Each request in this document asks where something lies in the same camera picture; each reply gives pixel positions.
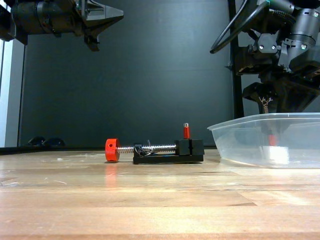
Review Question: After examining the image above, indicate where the red RCA connector with wire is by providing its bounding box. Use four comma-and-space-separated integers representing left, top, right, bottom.
259, 96, 277, 147

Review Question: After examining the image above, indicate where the red RCA socket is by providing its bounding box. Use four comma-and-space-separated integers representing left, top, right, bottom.
183, 122, 192, 140

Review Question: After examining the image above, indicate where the small white block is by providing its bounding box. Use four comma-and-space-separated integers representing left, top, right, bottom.
262, 146, 290, 162

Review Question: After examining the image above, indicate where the clear plastic tub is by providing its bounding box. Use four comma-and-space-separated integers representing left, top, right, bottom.
206, 112, 320, 170

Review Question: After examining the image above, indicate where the black clamp with red knob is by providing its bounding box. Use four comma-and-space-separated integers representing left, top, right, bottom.
104, 138, 205, 165

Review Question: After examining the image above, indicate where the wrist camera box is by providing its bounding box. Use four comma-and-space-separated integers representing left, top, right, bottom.
237, 33, 282, 76

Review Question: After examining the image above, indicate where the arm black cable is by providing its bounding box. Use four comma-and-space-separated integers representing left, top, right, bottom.
209, 0, 271, 55

